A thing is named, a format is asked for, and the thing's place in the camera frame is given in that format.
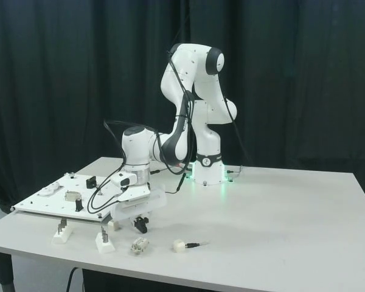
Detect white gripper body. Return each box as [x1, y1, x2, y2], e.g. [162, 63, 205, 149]
[110, 185, 167, 228]

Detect black D-SUB plug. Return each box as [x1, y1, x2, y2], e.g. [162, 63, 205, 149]
[134, 218, 148, 235]

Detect beige metal connector plug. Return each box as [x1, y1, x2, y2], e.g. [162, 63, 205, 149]
[130, 238, 150, 254]

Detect white holder with metal pegs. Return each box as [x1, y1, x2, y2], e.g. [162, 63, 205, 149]
[51, 218, 74, 246]
[95, 226, 117, 254]

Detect white task board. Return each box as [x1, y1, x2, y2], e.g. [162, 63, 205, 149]
[11, 172, 126, 223]

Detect white gears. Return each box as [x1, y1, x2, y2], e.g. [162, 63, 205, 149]
[40, 181, 63, 198]

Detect black table leg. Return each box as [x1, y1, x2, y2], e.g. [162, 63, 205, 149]
[0, 249, 13, 292]

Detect black curtains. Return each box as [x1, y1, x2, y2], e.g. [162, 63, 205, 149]
[0, 0, 365, 201]

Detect thin black rod on wire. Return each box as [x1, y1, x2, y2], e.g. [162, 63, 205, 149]
[164, 173, 187, 194]

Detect small white camera box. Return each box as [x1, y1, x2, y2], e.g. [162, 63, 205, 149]
[110, 172, 132, 186]

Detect black wrist camera cables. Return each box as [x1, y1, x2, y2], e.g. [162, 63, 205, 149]
[88, 170, 124, 214]

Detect black plug with short cable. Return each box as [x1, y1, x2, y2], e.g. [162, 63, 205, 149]
[184, 239, 211, 249]

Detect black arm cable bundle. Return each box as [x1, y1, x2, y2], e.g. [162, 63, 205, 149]
[103, 50, 199, 176]

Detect black cable under table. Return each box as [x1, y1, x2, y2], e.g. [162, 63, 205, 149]
[67, 266, 82, 292]

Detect thin black cable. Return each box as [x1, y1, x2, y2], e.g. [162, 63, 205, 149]
[217, 68, 252, 167]

